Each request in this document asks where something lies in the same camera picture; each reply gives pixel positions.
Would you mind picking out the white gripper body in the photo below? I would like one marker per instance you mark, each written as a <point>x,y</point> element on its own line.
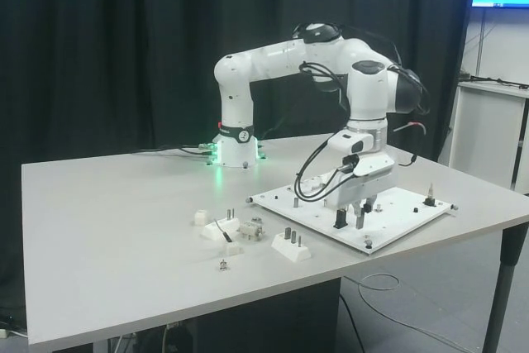
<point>363,187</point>

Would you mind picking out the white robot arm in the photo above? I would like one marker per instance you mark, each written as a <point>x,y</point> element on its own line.
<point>264,63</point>

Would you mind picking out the medium metal square peg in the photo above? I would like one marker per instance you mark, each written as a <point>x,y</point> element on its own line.
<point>294,237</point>

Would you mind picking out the wide metal square peg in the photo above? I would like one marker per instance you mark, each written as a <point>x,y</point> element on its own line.
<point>287,233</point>

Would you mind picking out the white square peg holder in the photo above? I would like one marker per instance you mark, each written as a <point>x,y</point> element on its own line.
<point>289,250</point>

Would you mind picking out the thick metal round peg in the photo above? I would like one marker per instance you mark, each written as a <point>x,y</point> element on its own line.
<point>228,214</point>

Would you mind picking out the white round peg holder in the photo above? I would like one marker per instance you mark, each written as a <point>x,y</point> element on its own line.
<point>215,232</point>

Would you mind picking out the flat white mounting plate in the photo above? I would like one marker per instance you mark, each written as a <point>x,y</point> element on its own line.
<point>376,165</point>

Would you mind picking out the white task board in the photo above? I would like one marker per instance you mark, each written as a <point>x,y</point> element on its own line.
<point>314,220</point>

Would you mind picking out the small white plug holder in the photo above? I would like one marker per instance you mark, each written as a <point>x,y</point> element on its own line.
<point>232,249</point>

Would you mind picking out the white cabinet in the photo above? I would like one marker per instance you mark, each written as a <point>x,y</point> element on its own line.
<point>483,130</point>

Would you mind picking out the small white cube holder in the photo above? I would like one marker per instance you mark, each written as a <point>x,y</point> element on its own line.
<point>201,217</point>

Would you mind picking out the dark table leg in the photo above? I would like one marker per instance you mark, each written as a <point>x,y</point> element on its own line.
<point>502,287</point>

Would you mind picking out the black curtain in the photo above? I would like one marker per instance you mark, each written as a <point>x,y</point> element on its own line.
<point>124,39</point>

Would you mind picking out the white power strip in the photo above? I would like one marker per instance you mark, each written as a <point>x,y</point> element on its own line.
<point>3,333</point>

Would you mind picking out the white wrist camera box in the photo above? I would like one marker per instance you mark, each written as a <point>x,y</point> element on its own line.
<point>349,142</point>

